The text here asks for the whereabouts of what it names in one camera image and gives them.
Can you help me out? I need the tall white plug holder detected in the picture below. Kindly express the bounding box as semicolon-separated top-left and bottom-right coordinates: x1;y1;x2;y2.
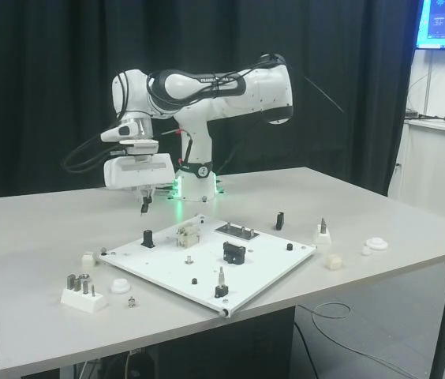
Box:
313;223;333;246

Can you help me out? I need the white large gear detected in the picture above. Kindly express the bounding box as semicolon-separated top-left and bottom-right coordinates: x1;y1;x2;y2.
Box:
365;235;389;253

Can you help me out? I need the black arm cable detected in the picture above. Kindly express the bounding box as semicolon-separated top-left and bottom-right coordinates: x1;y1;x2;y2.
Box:
62;53;346;175

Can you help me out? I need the flat white mounting plate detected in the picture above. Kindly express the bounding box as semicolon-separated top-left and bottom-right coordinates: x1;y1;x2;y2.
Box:
118;138;160;156

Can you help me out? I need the black floor cable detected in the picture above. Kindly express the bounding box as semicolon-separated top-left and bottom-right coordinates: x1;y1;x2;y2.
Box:
293;321;328;379

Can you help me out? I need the white task board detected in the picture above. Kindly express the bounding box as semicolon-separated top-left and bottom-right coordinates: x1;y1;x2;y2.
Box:
99;212;318;318

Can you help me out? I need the white peg holder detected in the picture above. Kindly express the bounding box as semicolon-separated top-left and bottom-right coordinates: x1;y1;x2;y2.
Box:
60;287;108;315

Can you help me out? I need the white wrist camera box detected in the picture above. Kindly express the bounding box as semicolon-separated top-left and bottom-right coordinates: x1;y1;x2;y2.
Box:
100;119;137;142

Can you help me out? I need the white medium gear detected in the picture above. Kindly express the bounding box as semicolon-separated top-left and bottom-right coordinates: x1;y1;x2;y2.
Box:
110;277;131;295

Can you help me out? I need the thin black rod on wire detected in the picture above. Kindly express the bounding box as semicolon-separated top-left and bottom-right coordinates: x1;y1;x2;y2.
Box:
165;128;196;163

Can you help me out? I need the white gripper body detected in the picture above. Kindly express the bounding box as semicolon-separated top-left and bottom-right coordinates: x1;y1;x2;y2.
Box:
103;152;177;190

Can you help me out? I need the black base cable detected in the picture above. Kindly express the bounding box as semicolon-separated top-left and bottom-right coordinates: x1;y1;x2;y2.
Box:
151;184;178;199

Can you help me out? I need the black curtain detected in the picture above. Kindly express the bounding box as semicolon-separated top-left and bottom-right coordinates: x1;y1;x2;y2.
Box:
0;0;424;358

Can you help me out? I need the white cabinet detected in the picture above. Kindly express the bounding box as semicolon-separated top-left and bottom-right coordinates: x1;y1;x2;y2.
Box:
387;116;445;229

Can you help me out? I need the black box under table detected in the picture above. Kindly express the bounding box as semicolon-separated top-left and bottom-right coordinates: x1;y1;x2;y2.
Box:
59;306;297;379

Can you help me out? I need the grey floor cable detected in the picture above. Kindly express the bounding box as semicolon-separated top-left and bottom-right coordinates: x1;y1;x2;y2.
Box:
310;301;443;379

